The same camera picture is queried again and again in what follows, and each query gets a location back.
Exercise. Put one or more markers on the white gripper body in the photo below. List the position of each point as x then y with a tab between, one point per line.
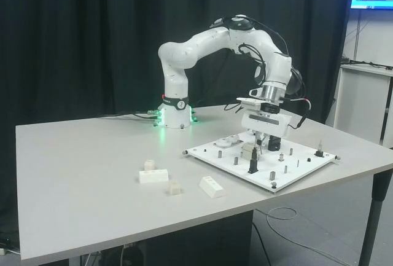
267	126

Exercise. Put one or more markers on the black USB plug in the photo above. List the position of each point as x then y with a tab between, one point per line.
252	163

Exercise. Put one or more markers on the white large gear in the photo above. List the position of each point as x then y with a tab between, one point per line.
221	143

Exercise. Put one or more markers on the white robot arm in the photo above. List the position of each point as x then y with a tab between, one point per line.
175	63

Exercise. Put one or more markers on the white power strip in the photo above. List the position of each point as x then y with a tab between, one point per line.
3	251

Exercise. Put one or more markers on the white cabinet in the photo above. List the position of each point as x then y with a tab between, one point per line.
362	103

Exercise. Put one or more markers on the metal waterproof plug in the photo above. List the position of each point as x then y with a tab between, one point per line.
319	150

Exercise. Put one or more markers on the dark grey table leg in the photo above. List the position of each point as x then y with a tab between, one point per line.
372	217

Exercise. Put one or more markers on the black curtain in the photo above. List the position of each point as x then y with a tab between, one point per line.
92	32

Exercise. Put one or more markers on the small white plug holder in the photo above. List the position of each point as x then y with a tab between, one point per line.
149	164
174	187

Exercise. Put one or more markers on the black D-SUB plug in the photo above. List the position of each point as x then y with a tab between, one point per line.
274	144

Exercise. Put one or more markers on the large metal square peg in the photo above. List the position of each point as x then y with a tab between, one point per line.
272	175

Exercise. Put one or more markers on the metal BNC plug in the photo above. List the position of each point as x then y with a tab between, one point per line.
281	157

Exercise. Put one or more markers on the white task board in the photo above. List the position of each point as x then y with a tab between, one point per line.
233	170

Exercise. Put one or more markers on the black control cabinet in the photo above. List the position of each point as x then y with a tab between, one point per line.
199	241

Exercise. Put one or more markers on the white medium gear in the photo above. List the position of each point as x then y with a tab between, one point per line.
232	139

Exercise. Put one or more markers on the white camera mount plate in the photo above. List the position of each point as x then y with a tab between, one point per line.
250	102

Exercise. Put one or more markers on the long white peg holder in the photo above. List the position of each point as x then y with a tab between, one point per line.
212	186
153	176

